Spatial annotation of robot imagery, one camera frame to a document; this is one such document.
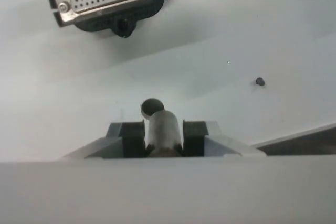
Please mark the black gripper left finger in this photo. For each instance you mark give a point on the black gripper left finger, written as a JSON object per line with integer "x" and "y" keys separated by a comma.
{"x": 132, "y": 140}

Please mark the metal round peg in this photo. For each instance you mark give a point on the metal round peg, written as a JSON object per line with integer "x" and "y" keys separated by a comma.
{"x": 164, "y": 129}

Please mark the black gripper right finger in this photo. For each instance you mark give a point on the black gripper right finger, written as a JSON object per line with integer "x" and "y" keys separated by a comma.
{"x": 193, "y": 140}

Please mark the white task board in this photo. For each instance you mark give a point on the white task board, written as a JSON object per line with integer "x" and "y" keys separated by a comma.
{"x": 78, "y": 90}

